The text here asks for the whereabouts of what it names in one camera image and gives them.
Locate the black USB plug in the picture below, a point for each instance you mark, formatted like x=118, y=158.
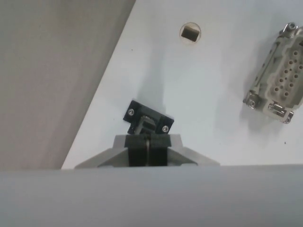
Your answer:
x=148, y=125

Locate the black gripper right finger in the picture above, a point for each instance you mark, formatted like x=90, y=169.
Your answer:
x=159, y=151

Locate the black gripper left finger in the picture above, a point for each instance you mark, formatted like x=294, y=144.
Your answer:
x=137, y=151

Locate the white task board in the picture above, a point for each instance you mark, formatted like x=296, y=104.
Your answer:
x=201, y=71

